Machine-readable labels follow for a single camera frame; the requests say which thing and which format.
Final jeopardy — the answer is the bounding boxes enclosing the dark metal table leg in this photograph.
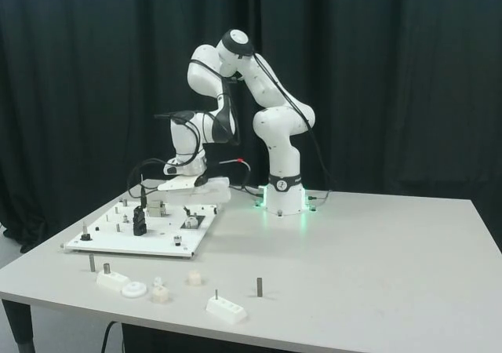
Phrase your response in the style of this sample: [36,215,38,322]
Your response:
[2,298,35,353]

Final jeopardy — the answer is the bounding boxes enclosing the black power cable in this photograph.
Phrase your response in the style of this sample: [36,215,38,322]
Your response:
[100,320,123,353]

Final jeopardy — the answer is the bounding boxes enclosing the black curtain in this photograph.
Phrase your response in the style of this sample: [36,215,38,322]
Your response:
[0,0,502,254]

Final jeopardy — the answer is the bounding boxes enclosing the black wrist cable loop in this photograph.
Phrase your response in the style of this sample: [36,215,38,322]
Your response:
[127,157,173,201]

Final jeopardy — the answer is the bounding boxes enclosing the white task board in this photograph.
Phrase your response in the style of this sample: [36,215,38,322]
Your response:
[62,195,220,260]

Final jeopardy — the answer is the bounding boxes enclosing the white large gear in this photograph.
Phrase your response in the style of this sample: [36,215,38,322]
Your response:
[121,280,148,299]

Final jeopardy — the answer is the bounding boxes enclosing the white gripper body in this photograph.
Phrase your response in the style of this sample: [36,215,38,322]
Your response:
[168,178,231,206]

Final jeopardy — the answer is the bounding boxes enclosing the black control cabinet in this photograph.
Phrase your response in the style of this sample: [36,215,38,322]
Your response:
[121,321,220,353]

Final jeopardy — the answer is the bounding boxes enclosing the white peg holder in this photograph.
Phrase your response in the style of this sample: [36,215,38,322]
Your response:
[206,297,248,325]
[96,270,131,291]

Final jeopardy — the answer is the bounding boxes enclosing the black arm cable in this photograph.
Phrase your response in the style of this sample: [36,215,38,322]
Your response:
[250,53,333,209]

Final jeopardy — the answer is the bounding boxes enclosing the black D-SUB plug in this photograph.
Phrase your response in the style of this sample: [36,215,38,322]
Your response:
[132,206,147,236]

